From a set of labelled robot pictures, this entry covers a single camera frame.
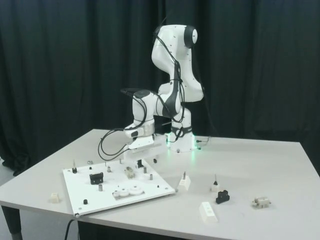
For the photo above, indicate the beige connector plug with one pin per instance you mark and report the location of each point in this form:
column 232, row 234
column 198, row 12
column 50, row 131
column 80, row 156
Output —
column 260, row 202

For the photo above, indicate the white large gear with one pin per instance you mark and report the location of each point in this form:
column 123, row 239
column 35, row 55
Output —
column 136, row 190

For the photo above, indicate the long white holder with holes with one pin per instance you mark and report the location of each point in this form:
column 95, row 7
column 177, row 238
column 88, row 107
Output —
column 208, row 211

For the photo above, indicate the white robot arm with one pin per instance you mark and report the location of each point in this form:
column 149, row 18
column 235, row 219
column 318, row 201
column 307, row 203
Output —
column 180, row 45

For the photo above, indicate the white small gear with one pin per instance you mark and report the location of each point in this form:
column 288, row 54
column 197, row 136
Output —
column 116, row 194

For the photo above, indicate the thin dark metal peg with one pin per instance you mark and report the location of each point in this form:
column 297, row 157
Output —
column 215, row 180

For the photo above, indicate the white task board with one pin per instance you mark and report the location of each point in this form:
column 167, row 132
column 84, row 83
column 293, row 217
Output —
column 80, row 190

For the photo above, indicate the metal bolt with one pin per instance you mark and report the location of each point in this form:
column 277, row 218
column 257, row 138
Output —
column 90, row 162

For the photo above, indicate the metal square peg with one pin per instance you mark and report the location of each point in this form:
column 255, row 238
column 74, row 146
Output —
column 184, row 174

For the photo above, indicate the black curtain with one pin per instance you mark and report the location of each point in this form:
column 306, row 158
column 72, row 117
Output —
column 75, row 62

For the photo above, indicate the dark table leg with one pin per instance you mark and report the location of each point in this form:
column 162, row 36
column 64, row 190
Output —
column 11, row 222

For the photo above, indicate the small white peg holder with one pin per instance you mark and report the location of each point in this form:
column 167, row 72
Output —
column 215, row 188

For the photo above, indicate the white medium gear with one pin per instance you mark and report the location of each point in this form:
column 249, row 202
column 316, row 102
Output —
column 124, row 192

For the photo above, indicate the black D-SUB plug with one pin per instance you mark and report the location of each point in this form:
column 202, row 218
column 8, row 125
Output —
column 222, row 196

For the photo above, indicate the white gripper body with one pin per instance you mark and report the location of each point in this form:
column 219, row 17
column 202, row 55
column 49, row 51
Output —
column 150, row 150

